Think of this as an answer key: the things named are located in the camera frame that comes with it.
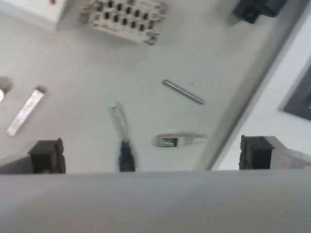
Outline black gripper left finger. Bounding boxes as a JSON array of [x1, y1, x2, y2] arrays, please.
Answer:
[[0, 137, 66, 175]]

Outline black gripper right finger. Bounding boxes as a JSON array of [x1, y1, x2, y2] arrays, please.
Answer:
[[239, 134, 311, 170]]

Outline metal square peg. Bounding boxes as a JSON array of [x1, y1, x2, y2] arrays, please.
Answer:
[[6, 84, 49, 137]]

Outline thin metal round peg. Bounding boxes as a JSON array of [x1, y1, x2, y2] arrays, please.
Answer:
[[162, 79, 206, 105]]

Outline clear Ethernet plug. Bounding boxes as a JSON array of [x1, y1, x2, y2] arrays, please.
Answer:
[[155, 132, 207, 149]]

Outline black D-SUB plug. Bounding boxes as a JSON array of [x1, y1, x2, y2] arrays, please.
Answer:
[[232, 0, 284, 24]]

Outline white wedge-shaped holder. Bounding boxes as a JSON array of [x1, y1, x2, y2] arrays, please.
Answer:
[[0, 0, 67, 32]]

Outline beige waterproof plug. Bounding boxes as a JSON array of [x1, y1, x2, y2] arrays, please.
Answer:
[[79, 0, 169, 46]]

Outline black USB plug with cable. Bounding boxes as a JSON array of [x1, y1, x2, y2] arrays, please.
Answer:
[[106, 101, 137, 173]]

